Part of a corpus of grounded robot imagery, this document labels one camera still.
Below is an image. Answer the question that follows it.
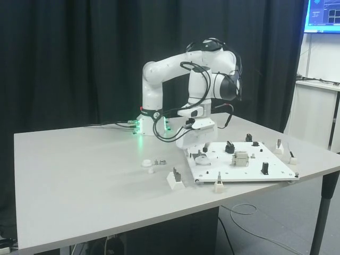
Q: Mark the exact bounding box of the dark grey table leg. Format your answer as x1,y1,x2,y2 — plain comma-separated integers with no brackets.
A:
309,169,336,255

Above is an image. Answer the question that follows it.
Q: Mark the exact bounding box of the grey cable on floor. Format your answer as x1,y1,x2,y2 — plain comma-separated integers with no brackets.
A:
218,203,256,255

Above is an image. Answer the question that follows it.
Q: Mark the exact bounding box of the blue screen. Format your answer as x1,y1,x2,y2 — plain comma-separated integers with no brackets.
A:
303,0,340,35

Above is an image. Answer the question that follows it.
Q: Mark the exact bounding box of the black cable to wrist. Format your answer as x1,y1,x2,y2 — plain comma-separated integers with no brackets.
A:
152,105,196,142

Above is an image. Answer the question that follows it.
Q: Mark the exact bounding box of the white cabinet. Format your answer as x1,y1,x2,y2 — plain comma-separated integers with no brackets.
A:
285,79,340,154

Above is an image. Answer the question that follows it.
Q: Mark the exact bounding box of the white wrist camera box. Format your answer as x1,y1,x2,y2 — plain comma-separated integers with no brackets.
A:
177,105,205,118

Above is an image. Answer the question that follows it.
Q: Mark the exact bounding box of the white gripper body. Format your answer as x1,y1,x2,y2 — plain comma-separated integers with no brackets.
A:
175,124,219,150

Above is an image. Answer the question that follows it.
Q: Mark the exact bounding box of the thin black rod on wire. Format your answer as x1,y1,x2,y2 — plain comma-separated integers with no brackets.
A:
214,103,235,129

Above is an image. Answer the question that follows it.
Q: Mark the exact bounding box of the black cable on table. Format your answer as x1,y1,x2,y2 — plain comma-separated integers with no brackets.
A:
84,121,139,129

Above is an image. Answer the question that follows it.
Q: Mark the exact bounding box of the white task board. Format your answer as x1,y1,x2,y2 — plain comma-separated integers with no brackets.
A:
185,140,301,184

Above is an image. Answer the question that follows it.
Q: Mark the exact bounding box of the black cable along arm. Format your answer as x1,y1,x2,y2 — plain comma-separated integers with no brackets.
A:
180,61,214,107

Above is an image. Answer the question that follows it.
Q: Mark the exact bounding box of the black curtain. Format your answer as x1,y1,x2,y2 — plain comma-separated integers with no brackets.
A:
0,0,306,241

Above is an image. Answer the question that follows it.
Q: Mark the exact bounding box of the white holder with three holes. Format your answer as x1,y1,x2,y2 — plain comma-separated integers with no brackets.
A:
166,171,185,190

